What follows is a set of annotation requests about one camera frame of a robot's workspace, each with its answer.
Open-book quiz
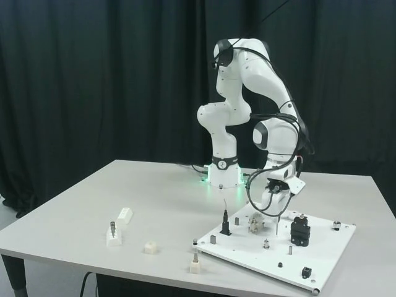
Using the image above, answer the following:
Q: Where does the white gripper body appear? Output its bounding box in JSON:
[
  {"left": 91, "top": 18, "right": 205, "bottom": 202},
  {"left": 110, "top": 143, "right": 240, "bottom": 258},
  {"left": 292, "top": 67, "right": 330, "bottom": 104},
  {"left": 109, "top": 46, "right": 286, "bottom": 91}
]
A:
[{"left": 260, "top": 189, "right": 293, "bottom": 218}]

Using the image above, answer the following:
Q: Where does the white round peg holder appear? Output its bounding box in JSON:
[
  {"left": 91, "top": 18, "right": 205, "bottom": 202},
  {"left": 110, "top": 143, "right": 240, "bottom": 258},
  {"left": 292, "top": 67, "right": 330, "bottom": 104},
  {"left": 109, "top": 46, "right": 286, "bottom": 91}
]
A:
[{"left": 106, "top": 230, "right": 124, "bottom": 248}]

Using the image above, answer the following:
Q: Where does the flat white mounting plate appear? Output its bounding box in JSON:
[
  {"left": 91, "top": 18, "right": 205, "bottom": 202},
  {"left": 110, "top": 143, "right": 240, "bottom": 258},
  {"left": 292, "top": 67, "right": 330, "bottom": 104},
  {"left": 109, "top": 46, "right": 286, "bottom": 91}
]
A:
[{"left": 286, "top": 176, "right": 306, "bottom": 195}]

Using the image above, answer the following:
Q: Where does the beige connector block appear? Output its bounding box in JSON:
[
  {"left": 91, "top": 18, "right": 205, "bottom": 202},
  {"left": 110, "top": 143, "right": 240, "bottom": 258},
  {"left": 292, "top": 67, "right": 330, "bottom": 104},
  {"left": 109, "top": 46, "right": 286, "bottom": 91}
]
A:
[{"left": 248, "top": 213, "right": 264, "bottom": 235}]

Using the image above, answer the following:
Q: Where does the white task board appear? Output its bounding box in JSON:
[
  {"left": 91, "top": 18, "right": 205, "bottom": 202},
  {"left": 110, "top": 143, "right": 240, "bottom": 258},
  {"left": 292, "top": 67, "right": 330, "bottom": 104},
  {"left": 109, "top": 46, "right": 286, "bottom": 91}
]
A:
[{"left": 195, "top": 200, "right": 357, "bottom": 293}]

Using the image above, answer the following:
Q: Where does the small white cube holder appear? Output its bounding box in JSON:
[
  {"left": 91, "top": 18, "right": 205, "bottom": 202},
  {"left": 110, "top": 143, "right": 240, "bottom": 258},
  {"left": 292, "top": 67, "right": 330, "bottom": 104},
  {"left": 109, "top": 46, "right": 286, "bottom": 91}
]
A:
[{"left": 144, "top": 240, "right": 161, "bottom": 255}]

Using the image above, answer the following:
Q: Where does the long white empty holder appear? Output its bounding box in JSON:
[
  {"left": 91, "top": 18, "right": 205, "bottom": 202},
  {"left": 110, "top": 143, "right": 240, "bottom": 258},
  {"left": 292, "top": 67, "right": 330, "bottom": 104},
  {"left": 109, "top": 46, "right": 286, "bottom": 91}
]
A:
[{"left": 116, "top": 206, "right": 134, "bottom": 224}]

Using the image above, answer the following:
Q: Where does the black controller box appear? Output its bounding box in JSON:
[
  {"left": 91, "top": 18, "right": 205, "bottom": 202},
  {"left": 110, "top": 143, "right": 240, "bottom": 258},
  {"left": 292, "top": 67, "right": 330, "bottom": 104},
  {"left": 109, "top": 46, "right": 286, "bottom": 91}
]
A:
[{"left": 95, "top": 273, "right": 236, "bottom": 297}]

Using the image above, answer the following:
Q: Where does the black curtain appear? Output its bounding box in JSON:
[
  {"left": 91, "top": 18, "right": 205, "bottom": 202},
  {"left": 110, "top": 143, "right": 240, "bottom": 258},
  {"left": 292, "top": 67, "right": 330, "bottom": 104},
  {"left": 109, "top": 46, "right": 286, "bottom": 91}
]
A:
[{"left": 0, "top": 0, "right": 396, "bottom": 217}]

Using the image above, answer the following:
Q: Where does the black table leg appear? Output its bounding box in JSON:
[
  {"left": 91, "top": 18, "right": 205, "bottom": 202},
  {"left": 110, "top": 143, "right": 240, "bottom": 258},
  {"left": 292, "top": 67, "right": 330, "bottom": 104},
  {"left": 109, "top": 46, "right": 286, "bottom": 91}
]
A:
[{"left": 0, "top": 254, "right": 25, "bottom": 297}]

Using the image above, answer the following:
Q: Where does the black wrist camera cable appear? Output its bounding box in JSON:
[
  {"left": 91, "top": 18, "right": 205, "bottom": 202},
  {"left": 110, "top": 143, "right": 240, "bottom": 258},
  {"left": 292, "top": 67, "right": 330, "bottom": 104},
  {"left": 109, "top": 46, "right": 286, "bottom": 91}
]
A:
[{"left": 246, "top": 166, "right": 281, "bottom": 215}]

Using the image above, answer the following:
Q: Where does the black plug with short cable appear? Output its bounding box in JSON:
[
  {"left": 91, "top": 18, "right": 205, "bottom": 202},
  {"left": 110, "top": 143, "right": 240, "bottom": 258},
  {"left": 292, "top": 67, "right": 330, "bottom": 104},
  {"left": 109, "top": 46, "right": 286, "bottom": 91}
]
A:
[{"left": 219, "top": 199, "right": 232, "bottom": 235}]

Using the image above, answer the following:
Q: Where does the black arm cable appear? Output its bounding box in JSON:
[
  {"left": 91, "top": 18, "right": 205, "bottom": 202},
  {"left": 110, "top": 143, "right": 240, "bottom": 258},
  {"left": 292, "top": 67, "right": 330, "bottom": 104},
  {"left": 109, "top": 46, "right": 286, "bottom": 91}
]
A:
[{"left": 210, "top": 0, "right": 316, "bottom": 155}]

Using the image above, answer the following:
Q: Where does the black base cable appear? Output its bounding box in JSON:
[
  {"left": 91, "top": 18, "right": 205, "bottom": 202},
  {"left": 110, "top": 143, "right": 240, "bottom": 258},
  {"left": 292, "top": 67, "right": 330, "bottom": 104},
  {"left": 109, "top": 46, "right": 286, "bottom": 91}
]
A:
[{"left": 176, "top": 163, "right": 211, "bottom": 174}]

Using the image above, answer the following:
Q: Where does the black floor cable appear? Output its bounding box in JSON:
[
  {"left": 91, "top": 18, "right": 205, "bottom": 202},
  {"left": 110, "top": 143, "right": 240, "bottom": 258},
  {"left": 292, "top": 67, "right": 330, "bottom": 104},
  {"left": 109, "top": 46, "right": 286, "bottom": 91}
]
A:
[{"left": 80, "top": 271, "right": 97, "bottom": 297}]

